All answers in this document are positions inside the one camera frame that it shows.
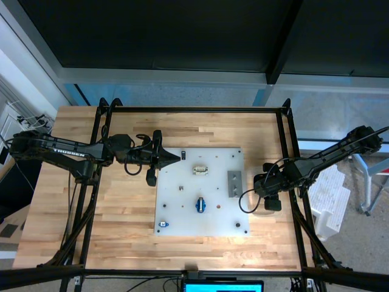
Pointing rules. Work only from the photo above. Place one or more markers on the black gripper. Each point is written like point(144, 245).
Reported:
point(272, 187)
point(139, 156)

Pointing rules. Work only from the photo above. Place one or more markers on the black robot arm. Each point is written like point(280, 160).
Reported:
point(334, 153)
point(76, 152)

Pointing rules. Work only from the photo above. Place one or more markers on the white taskboard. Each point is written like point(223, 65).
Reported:
point(188, 219)

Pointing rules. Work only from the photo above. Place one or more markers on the black socket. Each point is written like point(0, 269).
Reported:
point(183, 155)

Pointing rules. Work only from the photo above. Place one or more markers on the clear plastic tub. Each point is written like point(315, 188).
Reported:
point(270, 213)

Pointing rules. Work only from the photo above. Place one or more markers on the beige multi-pin connector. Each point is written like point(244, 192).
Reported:
point(200, 171)

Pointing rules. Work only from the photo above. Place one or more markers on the grey aluminium block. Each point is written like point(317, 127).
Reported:
point(231, 182)

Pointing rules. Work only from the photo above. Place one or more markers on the white plastic step stool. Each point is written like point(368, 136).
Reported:
point(328, 197)

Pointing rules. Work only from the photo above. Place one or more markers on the grey metal stand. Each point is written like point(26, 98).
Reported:
point(366, 188)

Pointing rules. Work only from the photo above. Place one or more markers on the laptop screen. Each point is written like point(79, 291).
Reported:
point(222, 287)

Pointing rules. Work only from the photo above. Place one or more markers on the white desk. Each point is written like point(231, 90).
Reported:
point(7, 118)

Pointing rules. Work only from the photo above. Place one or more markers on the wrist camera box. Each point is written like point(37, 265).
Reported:
point(259, 185)

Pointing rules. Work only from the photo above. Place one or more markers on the blue round connector mount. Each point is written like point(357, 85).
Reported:
point(196, 205)

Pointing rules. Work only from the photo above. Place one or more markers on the blue square connector mount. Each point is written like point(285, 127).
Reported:
point(158, 224)

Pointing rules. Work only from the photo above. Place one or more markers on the black low camera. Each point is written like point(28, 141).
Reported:
point(192, 273)

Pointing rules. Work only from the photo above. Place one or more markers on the black aluminium frame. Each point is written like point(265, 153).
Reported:
point(30, 275)

